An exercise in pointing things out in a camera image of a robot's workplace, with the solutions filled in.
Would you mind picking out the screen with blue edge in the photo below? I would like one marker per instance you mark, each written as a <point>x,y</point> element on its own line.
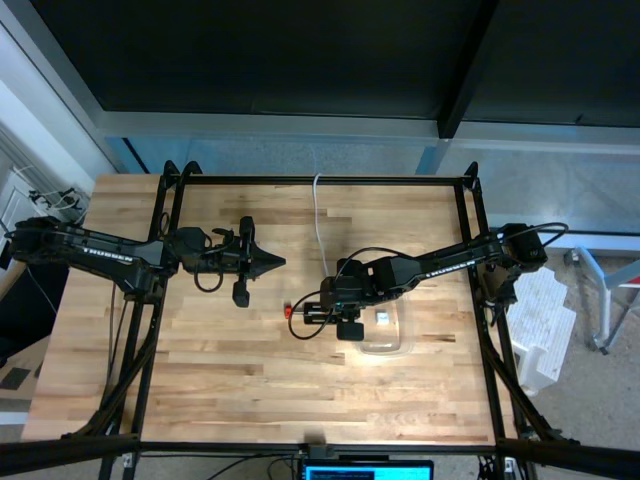
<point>365,472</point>

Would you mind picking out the white foam packing block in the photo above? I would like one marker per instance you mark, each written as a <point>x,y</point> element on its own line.
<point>540,320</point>

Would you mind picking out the black arched frame bracket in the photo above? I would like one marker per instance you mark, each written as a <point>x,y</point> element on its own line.
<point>191,167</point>
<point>169,167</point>
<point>472,170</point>

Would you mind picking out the small white square piece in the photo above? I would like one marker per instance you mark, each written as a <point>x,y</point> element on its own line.
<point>382,316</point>

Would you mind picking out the black vise with red knob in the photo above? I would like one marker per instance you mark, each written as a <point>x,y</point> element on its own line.
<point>315,314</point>

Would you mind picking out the clear plastic tub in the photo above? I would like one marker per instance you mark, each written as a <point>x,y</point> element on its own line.
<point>400,325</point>

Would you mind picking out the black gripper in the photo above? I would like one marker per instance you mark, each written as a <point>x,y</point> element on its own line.
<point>245,260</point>
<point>350,330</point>

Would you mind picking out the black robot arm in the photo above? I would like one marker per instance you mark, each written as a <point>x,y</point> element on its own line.
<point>450,262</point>
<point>110,255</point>

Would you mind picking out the grey metal stand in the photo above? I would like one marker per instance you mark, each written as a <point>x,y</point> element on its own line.
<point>606,320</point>

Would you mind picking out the black metal frame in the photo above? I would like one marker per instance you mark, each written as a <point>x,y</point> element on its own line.
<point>75,447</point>

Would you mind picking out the black vertical post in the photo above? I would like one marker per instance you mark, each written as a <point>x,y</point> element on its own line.
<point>465,75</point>

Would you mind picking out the small black fixed camera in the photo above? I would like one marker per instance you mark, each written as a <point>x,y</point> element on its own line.
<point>316,448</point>

